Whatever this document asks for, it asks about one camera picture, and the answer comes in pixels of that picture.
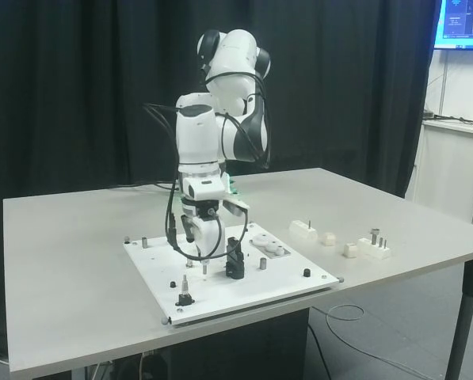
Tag white box with dark window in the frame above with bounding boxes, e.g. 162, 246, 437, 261
183, 176, 226, 200

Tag black curtain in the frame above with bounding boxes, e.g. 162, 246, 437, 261
0, 0, 448, 203

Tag metal bolt with black base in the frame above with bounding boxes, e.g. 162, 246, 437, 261
175, 275, 194, 308

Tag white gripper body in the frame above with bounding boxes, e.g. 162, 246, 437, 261
188, 215, 224, 262

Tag black camera cable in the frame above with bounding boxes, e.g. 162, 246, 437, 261
164, 169, 224, 260

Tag long white peg holder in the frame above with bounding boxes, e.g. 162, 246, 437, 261
288, 218, 319, 241

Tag black table leg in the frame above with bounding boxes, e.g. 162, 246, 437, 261
444, 256, 473, 380

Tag stepped white peg holder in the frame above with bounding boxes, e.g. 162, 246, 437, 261
357, 236, 392, 261

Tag black base cable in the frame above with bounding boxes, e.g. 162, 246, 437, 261
112, 179, 181, 194

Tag white cabinet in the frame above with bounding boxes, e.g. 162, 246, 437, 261
411, 118, 473, 230

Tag blue screen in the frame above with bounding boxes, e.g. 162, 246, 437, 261
433, 0, 473, 51

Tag black D-SUB plug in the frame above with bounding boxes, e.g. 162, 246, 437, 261
223, 236, 246, 279

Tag black box under table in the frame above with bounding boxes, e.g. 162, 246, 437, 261
152, 306, 313, 380

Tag white task board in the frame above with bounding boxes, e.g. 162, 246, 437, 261
123, 222, 345, 328

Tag grey floor cable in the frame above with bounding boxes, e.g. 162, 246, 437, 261
307, 303, 366, 380

